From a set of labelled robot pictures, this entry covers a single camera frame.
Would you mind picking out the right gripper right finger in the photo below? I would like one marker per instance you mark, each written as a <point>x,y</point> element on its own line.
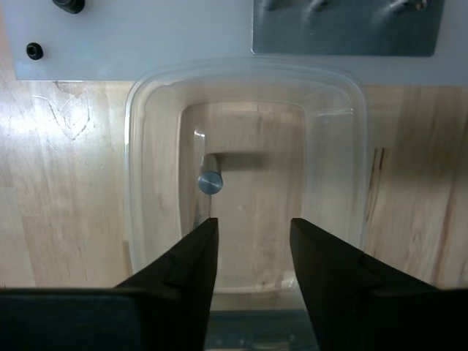
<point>336,292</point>

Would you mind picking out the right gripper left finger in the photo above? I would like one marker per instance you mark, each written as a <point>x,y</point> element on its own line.
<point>175,292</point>

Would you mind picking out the thick metal cylinder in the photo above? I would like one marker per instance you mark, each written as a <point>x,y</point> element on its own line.
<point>210,182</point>

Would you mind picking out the white taskboard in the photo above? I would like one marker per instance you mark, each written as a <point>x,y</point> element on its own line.
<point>146,36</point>

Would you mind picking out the clear plastic tub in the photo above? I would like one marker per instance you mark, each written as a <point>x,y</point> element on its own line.
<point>256,183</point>

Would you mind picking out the small black corner screw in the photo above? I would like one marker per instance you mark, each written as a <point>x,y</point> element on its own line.
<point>34,50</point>

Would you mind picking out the black round knob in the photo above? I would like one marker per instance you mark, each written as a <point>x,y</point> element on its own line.
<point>67,4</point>

